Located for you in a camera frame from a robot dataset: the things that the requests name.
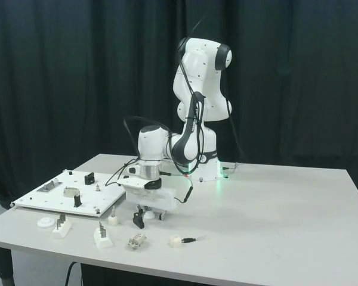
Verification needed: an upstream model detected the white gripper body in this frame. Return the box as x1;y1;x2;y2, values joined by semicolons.
125;186;178;210

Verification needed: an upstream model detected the white large gear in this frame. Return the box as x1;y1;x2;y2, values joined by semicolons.
37;217;55;230

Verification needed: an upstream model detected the black D-SUB plug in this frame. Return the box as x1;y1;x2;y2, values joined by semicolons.
132;212;145;230

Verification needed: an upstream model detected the grey metal plug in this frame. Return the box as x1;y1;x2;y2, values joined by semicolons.
126;234;147;248

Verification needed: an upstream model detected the white round peg holder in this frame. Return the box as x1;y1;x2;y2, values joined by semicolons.
93;228;114;249

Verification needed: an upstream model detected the white task board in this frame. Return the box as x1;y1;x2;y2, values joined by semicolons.
11;169;129;217

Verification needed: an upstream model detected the white square peg holder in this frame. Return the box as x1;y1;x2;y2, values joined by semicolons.
51;222;73;240

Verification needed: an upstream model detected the black table leg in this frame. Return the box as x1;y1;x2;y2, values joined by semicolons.
0;244;13;286

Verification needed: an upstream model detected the black curtain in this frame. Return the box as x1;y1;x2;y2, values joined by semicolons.
0;0;358;206

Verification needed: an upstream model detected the black plug with short cable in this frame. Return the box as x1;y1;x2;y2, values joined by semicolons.
181;234;208;244

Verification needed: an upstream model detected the grey connector cable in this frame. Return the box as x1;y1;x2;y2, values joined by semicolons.
222;161;238;174

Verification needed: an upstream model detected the black floor cable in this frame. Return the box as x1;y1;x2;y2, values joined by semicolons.
66;261;82;286

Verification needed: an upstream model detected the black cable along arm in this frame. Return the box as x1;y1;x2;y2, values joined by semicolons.
107;17;247;185

